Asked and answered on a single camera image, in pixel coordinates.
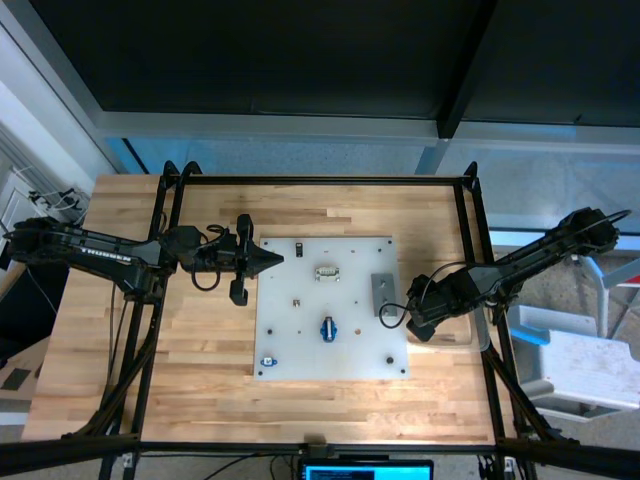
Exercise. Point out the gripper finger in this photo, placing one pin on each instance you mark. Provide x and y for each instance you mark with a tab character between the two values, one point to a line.
262	252
262	265

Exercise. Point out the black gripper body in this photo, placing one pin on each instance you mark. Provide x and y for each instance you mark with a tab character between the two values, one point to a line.
424	302
243	255

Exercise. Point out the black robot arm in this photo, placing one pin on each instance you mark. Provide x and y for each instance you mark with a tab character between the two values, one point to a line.
110	255
530	260

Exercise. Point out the grey metal plate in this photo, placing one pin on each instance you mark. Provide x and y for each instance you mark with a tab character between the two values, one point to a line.
380	287

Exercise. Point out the clear plastic tub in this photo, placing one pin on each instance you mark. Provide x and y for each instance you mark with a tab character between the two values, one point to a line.
460	336

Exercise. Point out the beige connector housing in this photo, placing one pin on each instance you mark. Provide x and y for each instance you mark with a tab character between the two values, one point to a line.
327	274

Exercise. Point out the white task board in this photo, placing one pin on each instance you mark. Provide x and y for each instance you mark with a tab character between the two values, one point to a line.
290	345

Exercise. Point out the blue round holder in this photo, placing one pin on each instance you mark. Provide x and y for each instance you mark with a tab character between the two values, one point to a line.
321	333

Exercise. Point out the black silver plug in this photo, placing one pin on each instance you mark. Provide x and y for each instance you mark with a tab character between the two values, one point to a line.
328	327

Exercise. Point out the blue white connector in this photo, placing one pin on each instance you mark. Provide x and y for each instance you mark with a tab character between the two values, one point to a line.
268	361

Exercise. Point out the white plastic step stool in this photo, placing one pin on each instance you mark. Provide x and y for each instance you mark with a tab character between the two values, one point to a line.
585	360

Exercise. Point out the laptop screen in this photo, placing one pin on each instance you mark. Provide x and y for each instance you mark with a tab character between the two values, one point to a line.
365	470

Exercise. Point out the grey metal stand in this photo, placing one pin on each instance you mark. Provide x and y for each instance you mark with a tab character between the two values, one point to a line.
602	300

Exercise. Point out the black room pillar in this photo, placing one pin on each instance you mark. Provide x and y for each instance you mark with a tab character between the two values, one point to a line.
465	75

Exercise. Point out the brown cardboard box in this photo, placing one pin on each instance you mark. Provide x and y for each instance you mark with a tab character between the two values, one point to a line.
20	360

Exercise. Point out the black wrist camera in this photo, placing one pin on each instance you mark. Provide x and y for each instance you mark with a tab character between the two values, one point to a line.
421	333

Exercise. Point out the small camera mount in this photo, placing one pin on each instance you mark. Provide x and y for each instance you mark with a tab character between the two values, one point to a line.
315	445

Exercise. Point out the black table frame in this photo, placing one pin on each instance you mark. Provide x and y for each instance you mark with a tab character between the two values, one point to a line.
65	448

